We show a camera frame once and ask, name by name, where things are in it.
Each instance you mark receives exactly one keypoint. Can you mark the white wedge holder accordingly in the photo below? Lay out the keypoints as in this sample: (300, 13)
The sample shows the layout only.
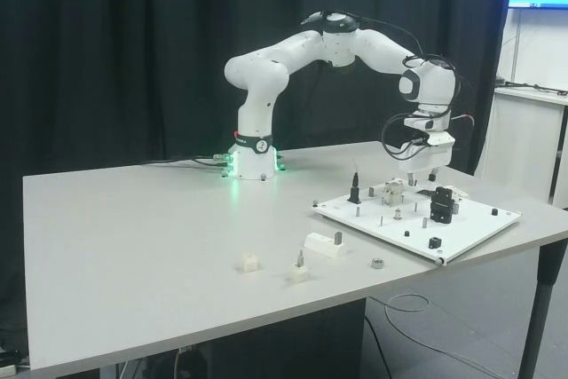
(319, 243)

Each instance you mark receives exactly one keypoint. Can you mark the metal BNC plug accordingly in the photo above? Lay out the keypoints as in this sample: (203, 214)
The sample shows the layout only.
(397, 215)

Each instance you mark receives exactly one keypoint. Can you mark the white task board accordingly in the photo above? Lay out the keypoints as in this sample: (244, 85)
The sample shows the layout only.
(466, 237)

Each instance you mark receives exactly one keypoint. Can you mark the grey metal square peg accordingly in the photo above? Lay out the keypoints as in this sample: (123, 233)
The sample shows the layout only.
(357, 210)

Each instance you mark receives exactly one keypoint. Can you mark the white cabinet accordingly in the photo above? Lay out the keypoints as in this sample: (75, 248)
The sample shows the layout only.
(523, 139)

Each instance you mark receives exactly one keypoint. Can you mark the white peg holder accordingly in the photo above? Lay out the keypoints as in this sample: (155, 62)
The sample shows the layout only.
(298, 274)

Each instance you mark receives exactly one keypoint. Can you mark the metal hex nut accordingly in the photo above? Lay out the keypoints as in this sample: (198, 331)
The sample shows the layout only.
(377, 263)

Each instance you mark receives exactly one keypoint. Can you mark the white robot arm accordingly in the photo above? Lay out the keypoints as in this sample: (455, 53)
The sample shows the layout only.
(266, 68)

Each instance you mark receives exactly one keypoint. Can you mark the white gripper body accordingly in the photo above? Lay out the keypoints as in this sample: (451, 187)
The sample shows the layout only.
(428, 157)

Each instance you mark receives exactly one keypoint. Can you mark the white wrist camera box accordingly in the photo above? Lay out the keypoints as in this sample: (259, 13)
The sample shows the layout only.
(417, 123)

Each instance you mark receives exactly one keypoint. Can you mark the black D-SUB plug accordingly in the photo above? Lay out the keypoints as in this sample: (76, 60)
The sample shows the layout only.
(441, 206)

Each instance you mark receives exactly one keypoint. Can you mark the black curtain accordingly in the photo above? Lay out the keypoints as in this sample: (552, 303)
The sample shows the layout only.
(111, 64)

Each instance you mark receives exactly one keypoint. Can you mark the beige connector block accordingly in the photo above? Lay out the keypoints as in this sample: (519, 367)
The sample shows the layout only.
(394, 195)

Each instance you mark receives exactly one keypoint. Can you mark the metal USB plug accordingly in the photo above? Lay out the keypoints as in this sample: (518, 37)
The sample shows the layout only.
(339, 238)

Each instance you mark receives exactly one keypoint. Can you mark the metal round peg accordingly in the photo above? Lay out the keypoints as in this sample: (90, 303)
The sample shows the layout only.
(299, 259)

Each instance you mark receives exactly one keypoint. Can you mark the flat white mounting plate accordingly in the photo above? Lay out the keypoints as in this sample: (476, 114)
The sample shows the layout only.
(439, 138)

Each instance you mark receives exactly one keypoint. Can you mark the white cube holder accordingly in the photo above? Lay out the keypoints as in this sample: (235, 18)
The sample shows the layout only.
(248, 263)

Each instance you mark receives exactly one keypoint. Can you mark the white sloped holder with holes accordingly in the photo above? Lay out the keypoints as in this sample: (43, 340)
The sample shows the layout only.
(460, 192)

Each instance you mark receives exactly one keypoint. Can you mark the black table leg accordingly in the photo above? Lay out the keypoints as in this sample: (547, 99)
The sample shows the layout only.
(539, 308)

